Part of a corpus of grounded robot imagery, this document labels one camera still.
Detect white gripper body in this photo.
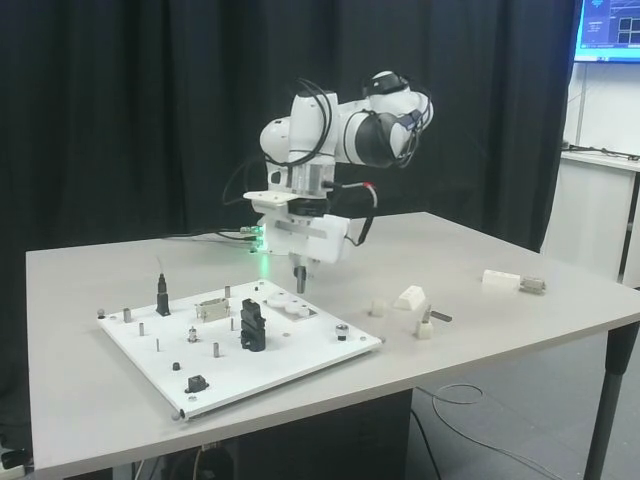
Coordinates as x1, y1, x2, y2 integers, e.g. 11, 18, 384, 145
257, 212, 350, 264

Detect black stepped plug block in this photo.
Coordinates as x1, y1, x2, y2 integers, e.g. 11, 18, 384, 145
239, 297, 267, 352

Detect beige D-SUB socket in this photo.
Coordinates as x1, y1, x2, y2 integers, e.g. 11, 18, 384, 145
193, 297, 232, 320

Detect white task board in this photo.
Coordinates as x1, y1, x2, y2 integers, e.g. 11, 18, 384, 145
95, 278, 387, 422

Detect wide white holder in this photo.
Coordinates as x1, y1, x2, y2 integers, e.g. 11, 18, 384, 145
392, 284, 427, 312

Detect black waterproof plug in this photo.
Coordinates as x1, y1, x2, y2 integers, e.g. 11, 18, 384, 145
155, 258, 173, 317

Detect long white holder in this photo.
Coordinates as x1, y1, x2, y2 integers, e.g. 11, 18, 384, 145
481, 269, 520, 289

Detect metal D-SUB plug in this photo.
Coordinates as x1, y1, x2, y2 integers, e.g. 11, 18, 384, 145
518, 275, 548, 296

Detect black curtains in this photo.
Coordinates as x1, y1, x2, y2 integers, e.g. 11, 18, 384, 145
0, 0, 586, 441

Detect white cabinet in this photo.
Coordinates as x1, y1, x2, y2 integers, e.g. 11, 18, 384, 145
541, 142, 640, 290

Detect dark table leg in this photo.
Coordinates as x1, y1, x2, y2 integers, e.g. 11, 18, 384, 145
593, 327, 627, 480

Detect blue screen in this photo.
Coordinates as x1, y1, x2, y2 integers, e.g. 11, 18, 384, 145
573, 0, 640, 64

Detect black base cables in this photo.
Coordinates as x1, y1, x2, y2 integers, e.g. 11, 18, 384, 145
167, 225, 262, 247

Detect grey floor cable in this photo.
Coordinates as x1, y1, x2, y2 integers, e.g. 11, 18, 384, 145
431, 383, 640, 475

